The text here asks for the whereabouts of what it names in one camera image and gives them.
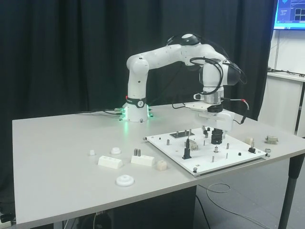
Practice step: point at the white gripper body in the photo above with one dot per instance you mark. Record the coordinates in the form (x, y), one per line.
(224, 120)

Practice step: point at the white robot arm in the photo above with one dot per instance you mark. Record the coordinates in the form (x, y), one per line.
(152, 57)

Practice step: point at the grey waterproof plug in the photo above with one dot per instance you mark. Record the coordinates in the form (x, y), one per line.
(270, 139)

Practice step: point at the black D-SUB plug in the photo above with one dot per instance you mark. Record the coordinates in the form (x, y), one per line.
(216, 138)

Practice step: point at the metal BNC plug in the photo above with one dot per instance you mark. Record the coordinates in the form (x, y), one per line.
(216, 149)

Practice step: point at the white task board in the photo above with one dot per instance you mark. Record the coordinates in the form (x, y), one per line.
(202, 157)

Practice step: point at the flat white mounting plate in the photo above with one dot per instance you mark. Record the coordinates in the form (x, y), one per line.
(196, 106)

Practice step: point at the white cube holder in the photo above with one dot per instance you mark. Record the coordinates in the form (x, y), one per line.
(248, 139)

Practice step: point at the small plug in black socket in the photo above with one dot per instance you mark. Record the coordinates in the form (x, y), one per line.
(251, 149)

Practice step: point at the metal hex nut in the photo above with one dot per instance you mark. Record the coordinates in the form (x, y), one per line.
(268, 150)

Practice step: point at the beige cube holder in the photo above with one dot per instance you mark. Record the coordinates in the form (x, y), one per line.
(161, 165)

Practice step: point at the white cabinet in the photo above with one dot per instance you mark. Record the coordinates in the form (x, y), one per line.
(283, 102)

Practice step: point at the white holder with pegs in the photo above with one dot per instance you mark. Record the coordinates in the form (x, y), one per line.
(142, 160)

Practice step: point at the metal square peg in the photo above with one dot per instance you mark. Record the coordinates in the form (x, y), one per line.
(139, 152)
(135, 152)

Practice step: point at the white medium gear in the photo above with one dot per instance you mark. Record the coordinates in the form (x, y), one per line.
(115, 151)

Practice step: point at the white large gear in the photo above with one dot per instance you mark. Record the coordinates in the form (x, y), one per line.
(124, 180)

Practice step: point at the dark grey table leg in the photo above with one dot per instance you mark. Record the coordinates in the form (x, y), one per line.
(291, 190)

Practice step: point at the black cabinet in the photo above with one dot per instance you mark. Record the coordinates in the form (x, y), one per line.
(143, 210)

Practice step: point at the white empty peg holder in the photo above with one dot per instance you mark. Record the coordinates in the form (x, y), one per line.
(110, 162)

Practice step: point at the blue screen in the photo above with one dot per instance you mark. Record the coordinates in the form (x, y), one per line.
(289, 14)

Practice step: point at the black curtain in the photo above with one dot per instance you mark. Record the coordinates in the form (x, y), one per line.
(59, 47)

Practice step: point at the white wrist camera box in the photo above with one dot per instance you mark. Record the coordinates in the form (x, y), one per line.
(199, 96)

